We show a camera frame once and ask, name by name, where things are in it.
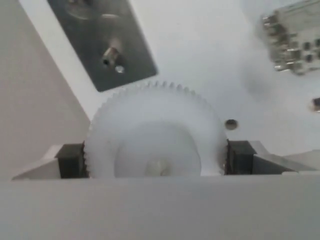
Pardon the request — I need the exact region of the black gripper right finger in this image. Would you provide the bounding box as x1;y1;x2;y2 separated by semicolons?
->
224;139;320;176

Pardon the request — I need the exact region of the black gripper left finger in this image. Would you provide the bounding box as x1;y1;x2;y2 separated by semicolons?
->
11;143;90;181

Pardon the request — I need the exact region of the white large gear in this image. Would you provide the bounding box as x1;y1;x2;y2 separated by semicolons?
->
84;80;230;179

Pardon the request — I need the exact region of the white task board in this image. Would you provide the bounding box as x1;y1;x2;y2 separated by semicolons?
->
18;0;320;176

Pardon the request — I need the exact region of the beige metal connector block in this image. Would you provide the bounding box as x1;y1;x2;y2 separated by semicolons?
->
261;0;320;76

